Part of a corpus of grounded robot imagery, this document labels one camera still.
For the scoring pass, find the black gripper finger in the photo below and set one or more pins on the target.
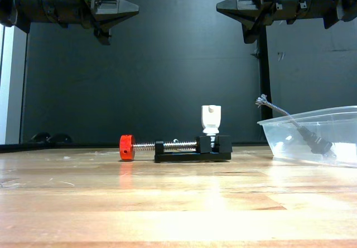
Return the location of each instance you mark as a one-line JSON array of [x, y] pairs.
[[117, 9], [240, 9]]

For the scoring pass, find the white power receptacle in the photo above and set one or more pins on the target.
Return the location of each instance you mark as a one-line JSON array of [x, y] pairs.
[[211, 119]]

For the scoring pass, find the black vise with red knob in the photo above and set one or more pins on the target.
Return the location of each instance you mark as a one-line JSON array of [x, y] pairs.
[[192, 157]]

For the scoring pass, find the black upright post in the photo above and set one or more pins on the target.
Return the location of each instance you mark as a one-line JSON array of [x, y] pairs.
[[263, 91]]

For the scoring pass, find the black frame clamp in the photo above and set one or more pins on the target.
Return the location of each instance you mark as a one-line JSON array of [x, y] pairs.
[[61, 138], [41, 137]]

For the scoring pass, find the black aluminium table frame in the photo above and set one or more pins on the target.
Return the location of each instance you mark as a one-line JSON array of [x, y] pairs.
[[16, 147]]

